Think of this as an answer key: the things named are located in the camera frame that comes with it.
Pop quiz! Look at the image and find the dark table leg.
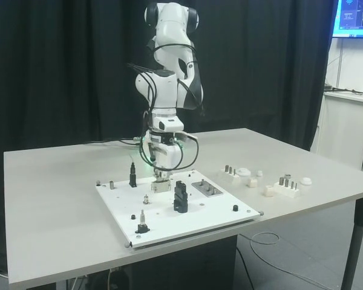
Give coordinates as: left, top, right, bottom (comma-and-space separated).
341, 198, 363, 290

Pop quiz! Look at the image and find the black plug with thin wire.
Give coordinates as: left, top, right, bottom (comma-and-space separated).
128, 155, 139, 188

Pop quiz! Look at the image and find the black cabinet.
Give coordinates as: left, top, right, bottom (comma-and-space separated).
117, 234, 240, 290

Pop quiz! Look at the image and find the grey floor cable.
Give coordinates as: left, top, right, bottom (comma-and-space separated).
249, 231, 342, 290

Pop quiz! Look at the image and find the silver plug with black base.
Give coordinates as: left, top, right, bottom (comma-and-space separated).
135, 209, 151, 235

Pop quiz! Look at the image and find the black D-SUB plug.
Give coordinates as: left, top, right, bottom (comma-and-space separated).
172, 180, 189, 214

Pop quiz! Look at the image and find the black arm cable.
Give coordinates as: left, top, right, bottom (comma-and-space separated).
125, 42, 206, 176

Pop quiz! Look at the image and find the black base cable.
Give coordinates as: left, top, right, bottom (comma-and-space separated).
87, 137, 146, 149

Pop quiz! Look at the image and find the blue screen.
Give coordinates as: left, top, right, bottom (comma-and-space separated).
332, 0, 363, 39

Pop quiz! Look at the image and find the white task board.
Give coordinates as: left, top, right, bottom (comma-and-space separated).
95, 170, 264, 250

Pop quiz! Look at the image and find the black curtain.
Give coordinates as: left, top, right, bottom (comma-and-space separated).
0, 0, 336, 272

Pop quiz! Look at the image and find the white peg holder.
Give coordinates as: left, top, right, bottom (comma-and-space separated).
217, 169, 241, 184
273, 181, 302, 200

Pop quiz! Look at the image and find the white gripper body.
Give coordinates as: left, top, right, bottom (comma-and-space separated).
148, 144, 182, 175

